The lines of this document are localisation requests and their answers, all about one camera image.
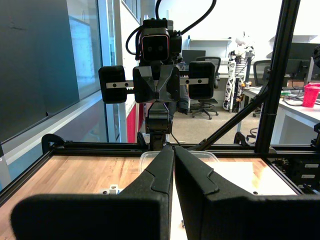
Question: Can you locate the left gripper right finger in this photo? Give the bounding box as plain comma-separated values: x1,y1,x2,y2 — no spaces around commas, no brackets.
174,146,320,240

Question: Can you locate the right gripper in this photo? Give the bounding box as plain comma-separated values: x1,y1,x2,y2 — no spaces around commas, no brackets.
98,61,216,105

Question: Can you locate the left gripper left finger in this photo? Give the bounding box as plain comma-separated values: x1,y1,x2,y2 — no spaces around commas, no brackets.
10,144,175,240

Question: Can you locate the person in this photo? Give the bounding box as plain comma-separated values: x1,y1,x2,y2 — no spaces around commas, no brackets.
177,83,190,116

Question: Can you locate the red cabinet panel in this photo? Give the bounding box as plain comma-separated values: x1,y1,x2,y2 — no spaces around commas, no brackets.
126,103,145,144

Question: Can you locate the black computer monitor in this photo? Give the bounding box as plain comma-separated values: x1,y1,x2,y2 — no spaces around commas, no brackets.
181,49,207,63
284,42,320,82

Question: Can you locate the black office chair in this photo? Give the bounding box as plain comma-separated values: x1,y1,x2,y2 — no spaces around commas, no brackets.
251,59,273,118
190,56,223,120

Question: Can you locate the white task board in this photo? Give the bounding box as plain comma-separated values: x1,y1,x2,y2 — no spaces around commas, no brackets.
98,161,298,240

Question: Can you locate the white lattice robot figure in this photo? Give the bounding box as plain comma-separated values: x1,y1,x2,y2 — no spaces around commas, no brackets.
223,31,256,114

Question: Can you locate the white desk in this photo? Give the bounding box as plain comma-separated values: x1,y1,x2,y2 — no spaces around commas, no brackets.
241,84,320,146

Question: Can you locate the red cup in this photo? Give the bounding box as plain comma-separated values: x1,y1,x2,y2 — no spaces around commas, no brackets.
302,82,320,108

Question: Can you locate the small white bracket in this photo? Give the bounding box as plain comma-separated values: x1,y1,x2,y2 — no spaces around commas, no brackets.
98,184,123,196

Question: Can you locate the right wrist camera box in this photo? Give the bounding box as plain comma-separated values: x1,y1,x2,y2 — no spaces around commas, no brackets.
138,26,172,62

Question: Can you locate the white wall shelf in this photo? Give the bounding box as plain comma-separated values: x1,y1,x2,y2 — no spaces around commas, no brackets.
186,37,233,52

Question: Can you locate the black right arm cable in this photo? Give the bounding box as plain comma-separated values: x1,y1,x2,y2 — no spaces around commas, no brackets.
125,0,218,56

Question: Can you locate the black aluminium frame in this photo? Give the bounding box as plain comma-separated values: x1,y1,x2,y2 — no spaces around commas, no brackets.
0,0,320,201

